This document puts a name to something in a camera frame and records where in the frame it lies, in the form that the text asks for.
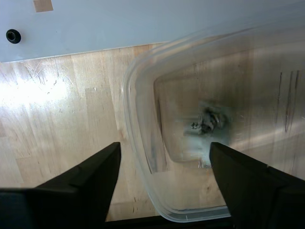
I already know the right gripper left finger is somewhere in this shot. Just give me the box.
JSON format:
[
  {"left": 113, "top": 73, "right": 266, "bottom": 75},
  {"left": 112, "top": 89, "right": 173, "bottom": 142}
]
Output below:
[{"left": 0, "top": 142, "right": 122, "bottom": 229}]

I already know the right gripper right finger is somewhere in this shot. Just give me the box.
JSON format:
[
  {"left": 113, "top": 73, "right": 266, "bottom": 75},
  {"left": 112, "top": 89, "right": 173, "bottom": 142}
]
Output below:
[{"left": 209, "top": 142, "right": 305, "bottom": 229}]

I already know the clear plastic container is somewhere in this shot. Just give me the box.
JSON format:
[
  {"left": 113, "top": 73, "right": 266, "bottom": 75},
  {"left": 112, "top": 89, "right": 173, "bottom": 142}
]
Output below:
[{"left": 121, "top": 23, "right": 305, "bottom": 224}]

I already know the small dark grey part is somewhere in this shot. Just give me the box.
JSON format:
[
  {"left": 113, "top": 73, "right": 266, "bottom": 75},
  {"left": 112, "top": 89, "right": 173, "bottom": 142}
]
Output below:
[{"left": 183, "top": 100, "right": 233, "bottom": 139}]

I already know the white task board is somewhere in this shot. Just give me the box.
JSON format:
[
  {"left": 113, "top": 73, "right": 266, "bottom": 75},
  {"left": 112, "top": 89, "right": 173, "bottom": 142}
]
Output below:
[{"left": 0, "top": 0, "right": 305, "bottom": 63}]

